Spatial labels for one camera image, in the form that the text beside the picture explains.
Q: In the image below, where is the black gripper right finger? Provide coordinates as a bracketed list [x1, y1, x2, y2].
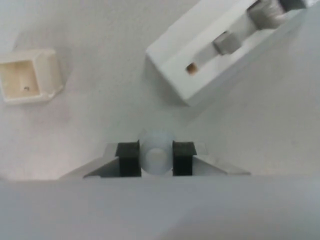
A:
[172, 140, 252, 177]

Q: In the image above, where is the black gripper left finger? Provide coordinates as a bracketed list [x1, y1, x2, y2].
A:
[83, 141, 141, 179]

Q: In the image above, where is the white small gear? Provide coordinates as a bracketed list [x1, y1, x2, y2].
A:
[138, 128, 175, 177]

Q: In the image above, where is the white peg holder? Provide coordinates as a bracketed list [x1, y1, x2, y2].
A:
[145, 0, 310, 108]

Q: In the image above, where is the small cream square holder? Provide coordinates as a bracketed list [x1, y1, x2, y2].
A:
[0, 48, 64, 104]

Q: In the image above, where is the small metal peg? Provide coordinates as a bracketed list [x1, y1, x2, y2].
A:
[211, 30, 243, 55]

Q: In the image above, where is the medium metal peg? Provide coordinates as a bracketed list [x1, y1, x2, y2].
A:
[246, 0, 287, 29]

